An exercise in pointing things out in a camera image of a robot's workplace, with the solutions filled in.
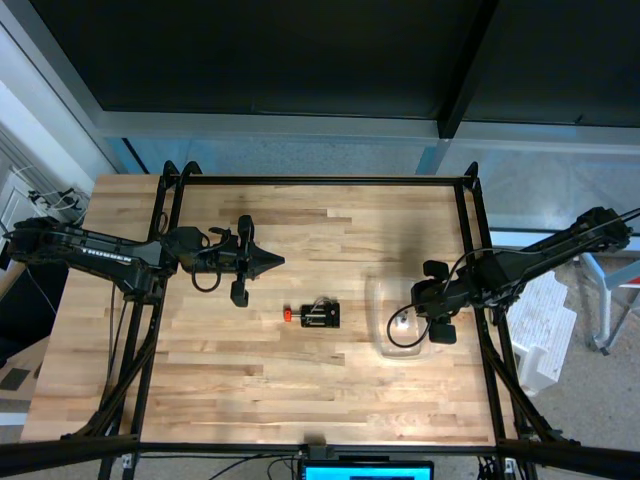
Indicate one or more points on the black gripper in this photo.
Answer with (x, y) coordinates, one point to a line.
(244, 260)
(437, 300)

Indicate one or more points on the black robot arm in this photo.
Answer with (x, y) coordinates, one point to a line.
(540, 255)
(105, 255)

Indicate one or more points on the white foam block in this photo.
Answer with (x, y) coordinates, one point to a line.
(402, 324)

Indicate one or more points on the clear plastic tub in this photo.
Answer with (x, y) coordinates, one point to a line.
(385, 345)

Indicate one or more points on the black clamp vise red knob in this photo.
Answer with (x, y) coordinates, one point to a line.
(320, 320)

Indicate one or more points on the white moulded block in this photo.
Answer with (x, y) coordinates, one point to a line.
(545, 325)

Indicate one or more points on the grey metal stand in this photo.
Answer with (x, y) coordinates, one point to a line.
(606, 320)

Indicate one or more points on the blue laptop screen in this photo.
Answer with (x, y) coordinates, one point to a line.
(365, 472)

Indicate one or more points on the cardboard box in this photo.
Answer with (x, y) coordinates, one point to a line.
(30, 360)

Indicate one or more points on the black metal frame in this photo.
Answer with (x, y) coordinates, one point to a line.
(320, 180)

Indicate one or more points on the black table-level camera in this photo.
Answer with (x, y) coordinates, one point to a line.
(317, 449)

